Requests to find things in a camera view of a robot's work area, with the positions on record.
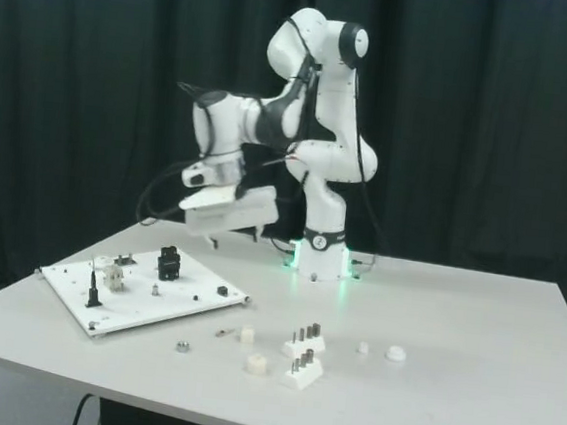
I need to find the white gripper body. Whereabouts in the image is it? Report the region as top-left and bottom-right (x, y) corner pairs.
(182, 180), (284, 246)

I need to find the white medium gear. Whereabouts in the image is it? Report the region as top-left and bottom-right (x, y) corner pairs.
(382, 344), (408, 366)

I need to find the black D-SUB plug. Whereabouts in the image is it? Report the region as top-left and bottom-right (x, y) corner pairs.
(155, 245), (185, 282)

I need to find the white task board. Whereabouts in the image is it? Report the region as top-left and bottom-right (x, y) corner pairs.
(32, 232), (257, 355)

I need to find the small white holder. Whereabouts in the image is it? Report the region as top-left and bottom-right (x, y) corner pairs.
(244, 352), (273, 377)
(236, 323), (259, 345)

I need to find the white peg holder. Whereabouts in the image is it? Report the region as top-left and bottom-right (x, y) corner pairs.
(279, 330), (329, 362)
(280, 358), (326, 393)

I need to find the black waterproof plug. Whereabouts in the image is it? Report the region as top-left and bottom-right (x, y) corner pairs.
(83, 262), (108, 311)

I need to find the black curtain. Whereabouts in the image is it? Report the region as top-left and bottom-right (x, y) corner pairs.
(0, 0), (567, 346)

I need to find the black cable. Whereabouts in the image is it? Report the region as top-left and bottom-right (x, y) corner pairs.
(350, 250), (379, 272)
(72, 376), (104, 425)
(267, 234), (299, 256)
(278, 15), (329, 90)
(335, 62), (405, 257)
(135, 165), (194, 228)

